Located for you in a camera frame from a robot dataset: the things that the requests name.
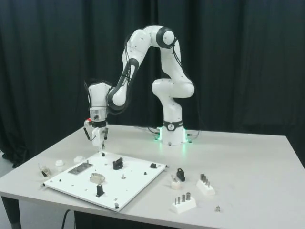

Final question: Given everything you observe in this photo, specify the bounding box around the white medium gear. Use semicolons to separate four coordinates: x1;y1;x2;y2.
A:
54;160;66;172

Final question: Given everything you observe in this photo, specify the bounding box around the white square peg holder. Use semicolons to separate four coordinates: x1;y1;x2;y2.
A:
195;179;216;196

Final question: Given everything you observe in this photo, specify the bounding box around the dark table leg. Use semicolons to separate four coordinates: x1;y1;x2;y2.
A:
1;196;20;229

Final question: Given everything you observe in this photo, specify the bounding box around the black curtain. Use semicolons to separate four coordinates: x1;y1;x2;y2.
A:
0;0;305;169

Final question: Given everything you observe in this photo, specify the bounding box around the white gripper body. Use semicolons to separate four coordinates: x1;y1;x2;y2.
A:
91;127;105;147

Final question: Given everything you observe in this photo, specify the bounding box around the white large gear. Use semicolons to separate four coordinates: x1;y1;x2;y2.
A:
73;155;87;165

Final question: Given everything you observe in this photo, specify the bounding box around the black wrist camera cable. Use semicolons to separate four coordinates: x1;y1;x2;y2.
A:
83;80;92;107

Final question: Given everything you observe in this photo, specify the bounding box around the black base cable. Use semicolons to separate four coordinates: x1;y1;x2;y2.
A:
146;125;161;135
186;128;202;144

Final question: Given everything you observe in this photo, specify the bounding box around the white round peg holder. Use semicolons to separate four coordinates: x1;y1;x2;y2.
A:
169;200;197;214

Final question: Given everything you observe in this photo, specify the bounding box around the white task board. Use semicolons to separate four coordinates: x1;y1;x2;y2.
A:
42;150;167;212

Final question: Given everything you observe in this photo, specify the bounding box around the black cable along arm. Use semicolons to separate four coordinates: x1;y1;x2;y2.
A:
120;31;185;82

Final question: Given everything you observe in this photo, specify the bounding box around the black cable below table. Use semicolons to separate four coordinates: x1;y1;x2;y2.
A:
62;209;75;229

